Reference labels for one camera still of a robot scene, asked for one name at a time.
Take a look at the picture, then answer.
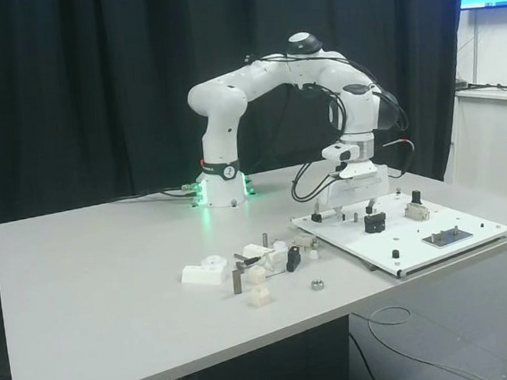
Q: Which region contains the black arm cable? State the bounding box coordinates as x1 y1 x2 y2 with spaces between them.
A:
243 38 411 146

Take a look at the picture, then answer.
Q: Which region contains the white task board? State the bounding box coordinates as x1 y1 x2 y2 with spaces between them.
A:
287 179 507 289

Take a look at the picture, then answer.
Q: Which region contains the small white holder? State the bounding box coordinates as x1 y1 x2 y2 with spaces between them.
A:
244 285 273 310
246 266 266 287

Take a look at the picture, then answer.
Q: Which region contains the large white holder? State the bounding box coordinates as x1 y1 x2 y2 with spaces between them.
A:
180 258 229 290

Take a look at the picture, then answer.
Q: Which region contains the black curtain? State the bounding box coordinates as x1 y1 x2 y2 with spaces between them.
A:
0 0 506 380

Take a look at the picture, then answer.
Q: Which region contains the beige metal plug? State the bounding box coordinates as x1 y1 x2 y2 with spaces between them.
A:
291 232 321 254

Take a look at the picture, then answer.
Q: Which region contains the white block holder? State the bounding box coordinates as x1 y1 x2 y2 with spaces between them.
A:
241 241 271 260

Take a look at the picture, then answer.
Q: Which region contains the dark metal square peg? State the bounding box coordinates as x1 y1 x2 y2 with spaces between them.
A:
231 266 245 296

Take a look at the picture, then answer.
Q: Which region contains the white large gear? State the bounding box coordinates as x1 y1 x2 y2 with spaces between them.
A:
199 253 228 274

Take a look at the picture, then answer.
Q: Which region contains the white cabinet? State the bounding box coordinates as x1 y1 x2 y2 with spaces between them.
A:
434 83 507 216

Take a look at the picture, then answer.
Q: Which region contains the grey floor cable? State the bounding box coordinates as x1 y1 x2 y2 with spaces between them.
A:
365 294 507 380

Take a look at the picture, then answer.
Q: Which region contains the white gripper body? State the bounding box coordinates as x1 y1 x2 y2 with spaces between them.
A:
314 164 393 213

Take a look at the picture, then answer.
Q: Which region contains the black base cable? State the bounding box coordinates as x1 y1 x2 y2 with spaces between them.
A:
112 182 206 213

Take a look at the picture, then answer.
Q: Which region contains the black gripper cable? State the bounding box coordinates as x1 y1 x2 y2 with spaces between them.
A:
288 157 344 206

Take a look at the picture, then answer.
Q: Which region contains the black plug with cable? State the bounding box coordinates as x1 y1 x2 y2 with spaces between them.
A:
283 244 304 273

